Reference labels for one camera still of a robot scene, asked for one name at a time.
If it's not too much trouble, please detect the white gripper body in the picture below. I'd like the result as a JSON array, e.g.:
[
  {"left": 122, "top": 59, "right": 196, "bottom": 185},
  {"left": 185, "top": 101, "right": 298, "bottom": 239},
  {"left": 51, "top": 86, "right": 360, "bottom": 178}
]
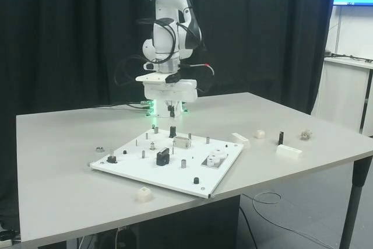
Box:
[{"left": 142, "top": 79, "right": 198, "bottom": 104}]

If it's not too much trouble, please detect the white large gear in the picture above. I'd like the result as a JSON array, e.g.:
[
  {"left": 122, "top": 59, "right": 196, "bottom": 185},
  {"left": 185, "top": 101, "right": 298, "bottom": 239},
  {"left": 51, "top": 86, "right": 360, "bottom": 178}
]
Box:
[{"left": 212, "top": 146, "right": 228, "bottom": 159}]

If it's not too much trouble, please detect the white task board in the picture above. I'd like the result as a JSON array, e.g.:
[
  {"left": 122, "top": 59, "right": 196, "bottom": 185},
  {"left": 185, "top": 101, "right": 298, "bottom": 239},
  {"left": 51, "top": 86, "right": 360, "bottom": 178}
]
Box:
[{"left": 89, "top": 126, "right": 245, "bottom": 200}]

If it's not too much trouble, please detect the long white peg holder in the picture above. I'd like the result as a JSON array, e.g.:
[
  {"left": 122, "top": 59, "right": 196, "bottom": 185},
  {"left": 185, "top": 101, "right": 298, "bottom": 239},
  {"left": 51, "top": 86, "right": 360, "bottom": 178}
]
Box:
[
  {"left": 231, "top": 132, "right": 251, "bottom": 146},
  {"left": 276, "top": 144, "right": 303, "bottom": 159}
]

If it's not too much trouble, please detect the black curtain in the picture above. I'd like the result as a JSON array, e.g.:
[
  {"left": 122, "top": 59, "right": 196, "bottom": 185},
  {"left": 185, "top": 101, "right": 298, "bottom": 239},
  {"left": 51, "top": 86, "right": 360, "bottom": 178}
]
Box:
[{"left": 0, "top": 0, "right": 342, "bottom": 234}]

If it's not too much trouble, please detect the white cabinet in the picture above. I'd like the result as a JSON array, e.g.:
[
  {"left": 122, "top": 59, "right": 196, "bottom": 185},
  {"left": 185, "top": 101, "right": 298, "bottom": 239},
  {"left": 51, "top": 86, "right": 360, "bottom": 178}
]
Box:
[{"left": 311, "top": 55, "right": 373, "bottom": 138}]

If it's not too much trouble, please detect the dark grey table leg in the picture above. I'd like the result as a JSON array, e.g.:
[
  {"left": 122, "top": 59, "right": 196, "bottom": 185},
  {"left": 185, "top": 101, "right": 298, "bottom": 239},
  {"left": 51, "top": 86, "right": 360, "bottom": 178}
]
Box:
[{"left": 348, "top": 155, "right": 373, "bottom": 249}]

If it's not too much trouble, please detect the black base cable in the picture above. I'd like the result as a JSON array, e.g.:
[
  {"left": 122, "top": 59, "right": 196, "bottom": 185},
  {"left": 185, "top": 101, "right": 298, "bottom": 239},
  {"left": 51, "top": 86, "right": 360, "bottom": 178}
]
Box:
[{"left": 98, "top": 100, "right": 155, "bottom": 114}]

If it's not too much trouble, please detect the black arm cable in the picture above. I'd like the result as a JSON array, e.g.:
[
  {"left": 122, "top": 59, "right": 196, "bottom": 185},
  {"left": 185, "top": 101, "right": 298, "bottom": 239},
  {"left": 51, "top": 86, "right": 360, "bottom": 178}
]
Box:
[{"left": 114, "top": 0, "right": 205, "bottom": 92}]

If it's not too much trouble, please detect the thin grey floor cable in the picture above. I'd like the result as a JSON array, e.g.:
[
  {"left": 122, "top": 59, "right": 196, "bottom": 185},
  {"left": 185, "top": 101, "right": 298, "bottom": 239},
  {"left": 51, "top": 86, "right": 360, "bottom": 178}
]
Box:
[{"left": 251, "top": 191, "right": 283, "bottom": 249}]

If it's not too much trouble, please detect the black floor cable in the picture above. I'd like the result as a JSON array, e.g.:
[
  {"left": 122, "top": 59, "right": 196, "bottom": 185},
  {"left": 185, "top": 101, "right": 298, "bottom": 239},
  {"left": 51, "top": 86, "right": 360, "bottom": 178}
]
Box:
[{"left": 238, "top": 205, "right": 258, "bottom": 249}]

